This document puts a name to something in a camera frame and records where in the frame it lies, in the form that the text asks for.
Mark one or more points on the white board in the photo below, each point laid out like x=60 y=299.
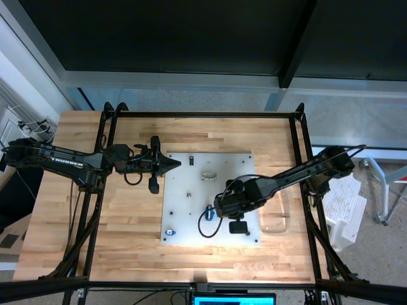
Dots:
x=178 y=222

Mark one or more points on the clear plastic tub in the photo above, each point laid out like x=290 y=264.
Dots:
x=273 y=222

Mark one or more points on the white connector housing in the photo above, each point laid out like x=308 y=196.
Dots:
x=209 y=177

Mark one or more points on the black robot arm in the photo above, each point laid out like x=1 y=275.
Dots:
x=63 y=160
x=292 y=178

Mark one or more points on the black table-level camera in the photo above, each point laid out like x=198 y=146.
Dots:
x=202 y=286

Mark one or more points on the grey metal stand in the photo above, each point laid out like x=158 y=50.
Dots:
x=386 y=190

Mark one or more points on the brown cardboard box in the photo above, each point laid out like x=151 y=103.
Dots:
x=12 y=235

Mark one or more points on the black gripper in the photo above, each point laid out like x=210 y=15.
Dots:
x=238 y=203
x=154 y=165

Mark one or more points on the blue square socket base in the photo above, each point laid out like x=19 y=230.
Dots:
x=166 y=232

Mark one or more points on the blue laptop screen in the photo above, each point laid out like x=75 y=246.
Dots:
x=232 y=300

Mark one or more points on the blue round socket base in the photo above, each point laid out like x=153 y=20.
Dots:
x=205 y=216

